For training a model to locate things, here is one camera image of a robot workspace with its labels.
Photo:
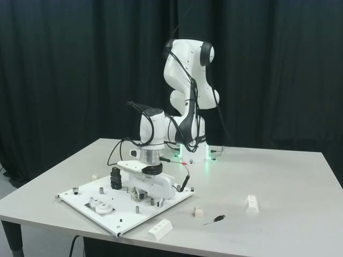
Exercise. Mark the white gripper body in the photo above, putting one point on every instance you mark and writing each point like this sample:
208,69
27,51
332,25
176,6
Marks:
160,186

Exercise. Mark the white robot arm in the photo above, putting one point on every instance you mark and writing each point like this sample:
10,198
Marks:
185,80

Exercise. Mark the metal square peg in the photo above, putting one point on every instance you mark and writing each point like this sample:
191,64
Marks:
137,209
152,202

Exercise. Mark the metal round peg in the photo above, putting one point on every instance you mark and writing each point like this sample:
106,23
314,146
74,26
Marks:
101,190

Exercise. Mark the black rod with red tag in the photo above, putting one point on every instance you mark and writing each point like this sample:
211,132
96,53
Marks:
185,182

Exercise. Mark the white holder with holes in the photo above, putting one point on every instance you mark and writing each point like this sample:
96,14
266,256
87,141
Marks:
160,228
252,204

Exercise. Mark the black D-SUB plug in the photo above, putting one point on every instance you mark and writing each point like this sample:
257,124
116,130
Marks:
116,178

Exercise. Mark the white task board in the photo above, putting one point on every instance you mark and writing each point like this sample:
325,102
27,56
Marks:
107,214

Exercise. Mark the white large gear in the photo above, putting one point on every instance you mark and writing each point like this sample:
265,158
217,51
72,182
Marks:
103,209

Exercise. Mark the black USB plug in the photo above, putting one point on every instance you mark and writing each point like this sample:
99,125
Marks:
219,218

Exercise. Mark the white medium gear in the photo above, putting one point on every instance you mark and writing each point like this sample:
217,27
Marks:
95,204

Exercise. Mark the white small gear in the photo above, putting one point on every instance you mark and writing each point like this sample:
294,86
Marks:
92,199

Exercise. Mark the metal bolt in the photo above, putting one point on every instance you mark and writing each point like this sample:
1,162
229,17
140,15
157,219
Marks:
75,190

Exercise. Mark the black curtains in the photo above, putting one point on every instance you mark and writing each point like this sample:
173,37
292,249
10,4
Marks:
67,67

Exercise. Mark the black table leg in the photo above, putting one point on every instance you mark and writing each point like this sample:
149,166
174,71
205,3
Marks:
12,239

